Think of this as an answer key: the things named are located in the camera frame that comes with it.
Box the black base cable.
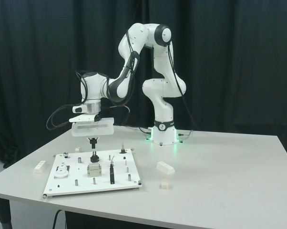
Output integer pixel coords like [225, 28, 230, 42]
[177, 129, 194, 144]

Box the black cable along forearm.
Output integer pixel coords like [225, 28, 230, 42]
[104, 50, 140, 106]

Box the white task board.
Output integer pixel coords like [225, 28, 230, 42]
[42, 148, 143, 199]

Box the black curtain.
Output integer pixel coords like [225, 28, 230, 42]
[0, 0, 287, 170]

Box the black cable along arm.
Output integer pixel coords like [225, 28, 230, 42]
[166, 40, 195, 135]

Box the black table leg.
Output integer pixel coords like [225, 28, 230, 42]
[0, 195, 11, 229]

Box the white large gear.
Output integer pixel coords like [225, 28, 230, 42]
[54, 168, 70, 180]

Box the black cable under table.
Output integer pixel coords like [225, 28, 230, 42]
[52, 209, 63, 229]

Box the long white holder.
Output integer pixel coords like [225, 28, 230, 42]
[33, 161, 47, 174]
[155, 161, 176, 176]

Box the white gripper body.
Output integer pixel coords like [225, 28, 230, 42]
[71, 117, 115, 138]

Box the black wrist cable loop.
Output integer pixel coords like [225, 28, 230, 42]
[46, 104, 75, 131]

